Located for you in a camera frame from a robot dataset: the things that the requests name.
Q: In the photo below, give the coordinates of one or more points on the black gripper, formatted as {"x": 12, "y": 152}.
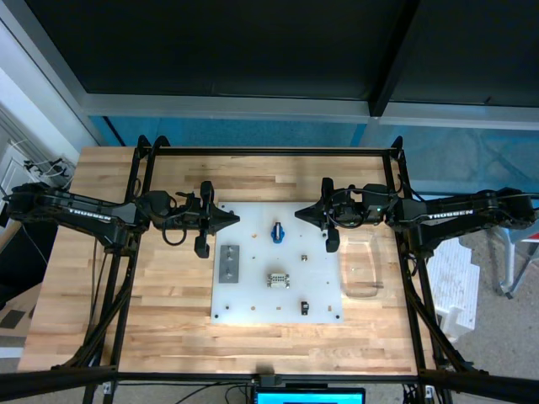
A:
{"x": 202, "y": 248}
{"x": 332, "y": 242}

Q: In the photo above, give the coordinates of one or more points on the beige HAN10E connector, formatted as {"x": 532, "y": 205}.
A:
{"x": 279, "y": 281}

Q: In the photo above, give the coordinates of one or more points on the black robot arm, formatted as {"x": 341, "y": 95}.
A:
{"x": 84, "y": 212}
{"x": 446, "y": 214}

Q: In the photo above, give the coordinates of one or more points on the blue connector with silver clip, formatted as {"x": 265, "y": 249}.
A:
{"x": 278, "y": 241}

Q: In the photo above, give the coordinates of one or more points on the beige connector base socket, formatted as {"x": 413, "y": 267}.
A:
{"x": 289, "y": 287}

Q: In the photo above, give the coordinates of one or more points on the grey metal plate with pegs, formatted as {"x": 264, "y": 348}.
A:
{"x": 223, "y": 269}

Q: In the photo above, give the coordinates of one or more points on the clear plastic tub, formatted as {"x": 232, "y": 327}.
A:
{"x": 362, "y": 269}

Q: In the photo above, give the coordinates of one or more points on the white task board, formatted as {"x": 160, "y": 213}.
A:
{"x": 252, "y": 294}

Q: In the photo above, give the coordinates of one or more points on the black clamp block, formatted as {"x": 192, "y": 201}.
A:
{"x": 305, "y": 309}

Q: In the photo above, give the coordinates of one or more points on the white foam packing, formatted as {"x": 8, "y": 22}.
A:
{"x": 455, "y": 286}

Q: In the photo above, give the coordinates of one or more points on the blue laptop screen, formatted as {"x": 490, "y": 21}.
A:
{"x": 307, "y": 397}

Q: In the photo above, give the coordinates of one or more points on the grey metal stand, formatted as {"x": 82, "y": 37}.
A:
{"x": 508, "y": 269}

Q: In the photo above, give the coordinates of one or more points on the tan cardboard box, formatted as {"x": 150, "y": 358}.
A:
{"x": 29, "y": 303}

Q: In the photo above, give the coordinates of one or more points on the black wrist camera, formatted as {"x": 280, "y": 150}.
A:
{"x": 193, "y": 212}
{"x": 348, "y": 211}

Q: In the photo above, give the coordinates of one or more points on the black table camera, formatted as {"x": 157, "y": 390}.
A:
{"x": 267, "y": 379}

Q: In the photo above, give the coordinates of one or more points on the black wall pillar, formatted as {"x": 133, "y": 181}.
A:
{"x": 396, "y": 63}

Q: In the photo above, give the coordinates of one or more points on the black aluminium frame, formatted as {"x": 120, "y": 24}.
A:
{"x": 50, "y": 381}

